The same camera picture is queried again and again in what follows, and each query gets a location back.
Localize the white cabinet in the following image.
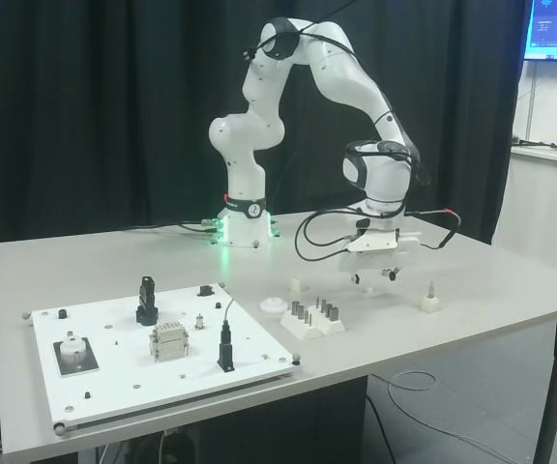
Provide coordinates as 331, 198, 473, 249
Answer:
507, 140, 557, 281

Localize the white large gear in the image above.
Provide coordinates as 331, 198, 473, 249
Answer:
259, 297, 287, 316

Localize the black curtain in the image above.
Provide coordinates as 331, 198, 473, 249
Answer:
0, 0, 536, 426

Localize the white task board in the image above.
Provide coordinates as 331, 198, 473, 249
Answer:
20, 281, 305, 437

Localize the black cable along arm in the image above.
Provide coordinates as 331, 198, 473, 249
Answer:
239, 16, 429, 263

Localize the black D-SUB plug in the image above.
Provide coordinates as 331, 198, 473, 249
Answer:
134, 275, 161, 326

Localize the white round peg holder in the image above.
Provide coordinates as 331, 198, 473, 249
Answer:
281, 308, 327, 340

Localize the grey cable on floor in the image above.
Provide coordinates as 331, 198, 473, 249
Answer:
366, 369, 553, 464

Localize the white medium gear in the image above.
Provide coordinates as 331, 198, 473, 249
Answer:
62, 332, 87, 364

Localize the white square peg holder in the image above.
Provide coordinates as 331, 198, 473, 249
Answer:
313, 308, 348, 335

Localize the beige waterproof plug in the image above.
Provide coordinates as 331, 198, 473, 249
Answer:
148, 324, 191, 362

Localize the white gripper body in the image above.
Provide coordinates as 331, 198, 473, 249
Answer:
338, 231, 424, 276

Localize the black plug with short cable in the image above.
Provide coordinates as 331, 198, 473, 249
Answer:
216, 298, 239, 374

